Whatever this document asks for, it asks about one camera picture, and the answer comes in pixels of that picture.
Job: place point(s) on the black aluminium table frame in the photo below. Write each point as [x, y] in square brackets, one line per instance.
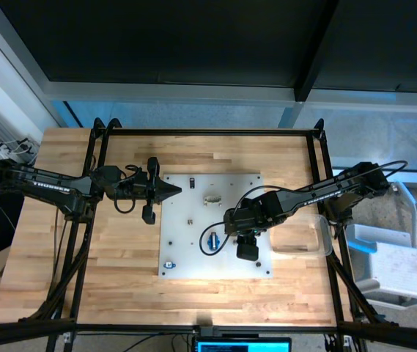
[17, 328]

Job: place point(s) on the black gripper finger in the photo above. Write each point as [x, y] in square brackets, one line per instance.
[168, 187]
[168, 193]

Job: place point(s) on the white plastic step stool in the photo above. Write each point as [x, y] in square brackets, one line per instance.
[402, 267]

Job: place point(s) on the blue square holder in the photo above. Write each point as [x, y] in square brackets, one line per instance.
[174, 264]

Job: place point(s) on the white metal rack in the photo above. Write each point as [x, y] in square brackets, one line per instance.
[406, 194]

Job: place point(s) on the blue round connector holder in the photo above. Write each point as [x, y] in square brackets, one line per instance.
[207, 242]

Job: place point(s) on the blue laptop screen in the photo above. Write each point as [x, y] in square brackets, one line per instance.
[241, 346]

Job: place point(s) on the white task board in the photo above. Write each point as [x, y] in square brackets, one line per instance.
[193, 256]

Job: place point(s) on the black wall post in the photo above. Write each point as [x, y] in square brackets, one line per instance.
[314, 55]

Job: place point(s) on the clear plastic tub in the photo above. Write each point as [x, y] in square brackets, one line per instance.
[296, 234]

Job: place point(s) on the small black upright connector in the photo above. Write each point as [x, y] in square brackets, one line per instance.
[191, 182]

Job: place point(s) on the beige rectangular connector housing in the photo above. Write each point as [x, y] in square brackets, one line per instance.
[212, 200]

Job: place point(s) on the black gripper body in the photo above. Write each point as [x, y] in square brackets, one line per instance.
[151, 190]
[246, 251]

